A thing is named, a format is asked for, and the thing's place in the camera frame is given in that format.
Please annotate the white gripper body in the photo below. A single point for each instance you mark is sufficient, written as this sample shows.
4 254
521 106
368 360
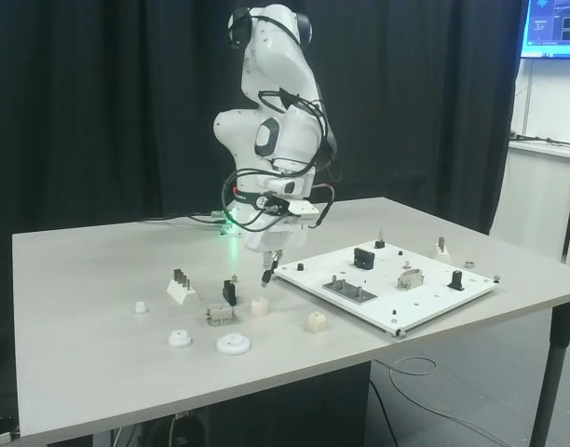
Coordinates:
275 239

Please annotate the blue screen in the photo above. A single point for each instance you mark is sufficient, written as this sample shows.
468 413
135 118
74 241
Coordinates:
552 28

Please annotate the white square peg holder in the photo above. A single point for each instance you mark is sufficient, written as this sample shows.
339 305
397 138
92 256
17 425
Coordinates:
182 293

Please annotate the metal waterproof plug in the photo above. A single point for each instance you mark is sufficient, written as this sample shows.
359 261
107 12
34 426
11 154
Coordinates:
217 315

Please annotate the black D-SUB plug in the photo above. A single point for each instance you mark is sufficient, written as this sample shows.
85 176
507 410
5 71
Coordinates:
229 292

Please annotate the white round peg holder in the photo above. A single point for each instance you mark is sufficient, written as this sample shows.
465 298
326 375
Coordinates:
443 252

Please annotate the white task board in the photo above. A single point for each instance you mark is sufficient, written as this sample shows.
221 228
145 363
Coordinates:
383 298

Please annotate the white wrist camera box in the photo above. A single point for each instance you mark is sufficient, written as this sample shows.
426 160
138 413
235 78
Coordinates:
289 186

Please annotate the white cabinet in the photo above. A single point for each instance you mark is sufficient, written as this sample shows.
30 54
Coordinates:
541 200

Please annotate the large metal round peg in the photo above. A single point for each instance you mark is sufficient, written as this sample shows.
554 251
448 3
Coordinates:
441 241

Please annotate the black USB plug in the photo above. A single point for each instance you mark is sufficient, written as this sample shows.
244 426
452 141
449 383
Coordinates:
266 278

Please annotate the dark grey table leg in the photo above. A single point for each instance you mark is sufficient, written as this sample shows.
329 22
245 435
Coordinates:
557 372

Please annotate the metal nut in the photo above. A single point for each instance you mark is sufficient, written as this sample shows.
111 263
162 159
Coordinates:
470 264

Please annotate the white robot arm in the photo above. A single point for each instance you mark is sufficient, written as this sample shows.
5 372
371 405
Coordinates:
266 70

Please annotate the white medium gear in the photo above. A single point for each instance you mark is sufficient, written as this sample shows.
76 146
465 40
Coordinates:
179 339

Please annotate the white large gear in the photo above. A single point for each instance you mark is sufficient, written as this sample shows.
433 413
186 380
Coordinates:
233 345

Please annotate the black curtain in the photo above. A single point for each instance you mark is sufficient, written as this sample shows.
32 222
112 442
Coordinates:
103 102

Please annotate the large metal square peg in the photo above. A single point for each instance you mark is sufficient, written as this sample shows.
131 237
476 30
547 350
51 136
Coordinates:
178 275

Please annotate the cream plug holder block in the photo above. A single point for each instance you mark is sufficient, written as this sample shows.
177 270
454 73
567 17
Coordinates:
261 307
317 322

